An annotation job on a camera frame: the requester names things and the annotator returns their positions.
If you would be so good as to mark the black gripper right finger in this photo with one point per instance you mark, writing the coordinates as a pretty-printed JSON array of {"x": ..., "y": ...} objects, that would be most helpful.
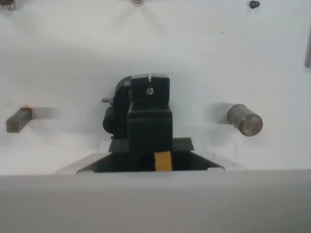
[{"x": 187, "y": 157}]

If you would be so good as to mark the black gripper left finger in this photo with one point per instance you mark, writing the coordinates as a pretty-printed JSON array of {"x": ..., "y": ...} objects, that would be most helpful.
[{"x": 102, "y": 162}]

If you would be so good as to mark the black D-SUB plug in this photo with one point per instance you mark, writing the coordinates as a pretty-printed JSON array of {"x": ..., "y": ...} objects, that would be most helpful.
[{"x": 148, "y": 121}]

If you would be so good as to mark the metal round peg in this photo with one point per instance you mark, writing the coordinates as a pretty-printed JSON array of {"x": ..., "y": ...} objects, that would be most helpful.
[{"x": 246, "y": 120}]

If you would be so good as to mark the metal square peg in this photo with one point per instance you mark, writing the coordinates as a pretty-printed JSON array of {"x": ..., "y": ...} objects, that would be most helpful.
[{"x": 18, "y": 119}]

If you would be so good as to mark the white task board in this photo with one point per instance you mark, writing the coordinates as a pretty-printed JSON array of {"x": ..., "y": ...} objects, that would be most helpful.
[{"x": 155, "y": 43}]

